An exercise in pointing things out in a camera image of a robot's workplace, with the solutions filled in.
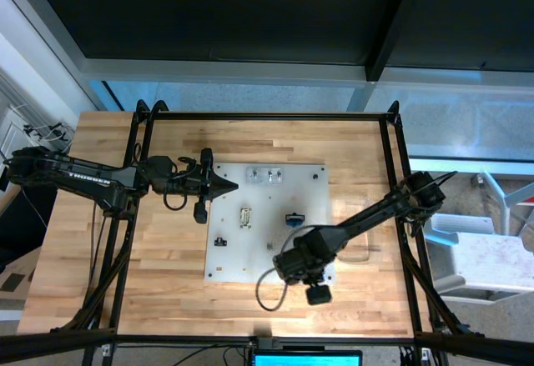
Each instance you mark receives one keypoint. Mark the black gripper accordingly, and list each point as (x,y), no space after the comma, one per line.
(189,184)
(319,296)

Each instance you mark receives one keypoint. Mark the grey connector housing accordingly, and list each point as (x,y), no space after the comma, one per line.
(247,218)

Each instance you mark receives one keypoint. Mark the small black clamp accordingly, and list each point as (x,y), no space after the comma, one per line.
(220,241)

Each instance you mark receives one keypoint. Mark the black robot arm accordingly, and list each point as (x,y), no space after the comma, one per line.
(367,216)
(83,176)

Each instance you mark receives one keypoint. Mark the black upright post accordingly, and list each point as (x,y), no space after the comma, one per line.
(390,24)

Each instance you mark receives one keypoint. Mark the cardboard box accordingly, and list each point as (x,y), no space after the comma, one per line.
(21,266)

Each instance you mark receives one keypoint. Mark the black case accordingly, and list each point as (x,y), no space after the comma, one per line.
(25,224)

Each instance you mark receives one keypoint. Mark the clear stud block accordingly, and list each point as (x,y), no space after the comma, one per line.
(260,178)

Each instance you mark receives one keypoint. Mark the blue connector mount block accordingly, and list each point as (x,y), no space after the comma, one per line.
(294,224)

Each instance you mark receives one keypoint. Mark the clear plastic tub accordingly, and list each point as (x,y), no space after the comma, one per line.
(354,254)

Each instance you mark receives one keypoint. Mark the small grey screw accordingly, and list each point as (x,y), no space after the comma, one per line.
(270,246)

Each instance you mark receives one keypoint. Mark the blue laptop screen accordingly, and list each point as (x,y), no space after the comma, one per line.
(304,359)

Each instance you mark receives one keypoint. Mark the grey metal chair frame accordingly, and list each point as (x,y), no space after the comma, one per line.
(506,216)

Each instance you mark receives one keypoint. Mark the white board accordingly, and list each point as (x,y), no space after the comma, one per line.
(250,257)

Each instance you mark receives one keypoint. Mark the black table frame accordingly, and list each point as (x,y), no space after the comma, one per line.
(267,116)

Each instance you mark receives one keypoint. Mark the white plastic stool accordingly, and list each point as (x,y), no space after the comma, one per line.
(488,257)

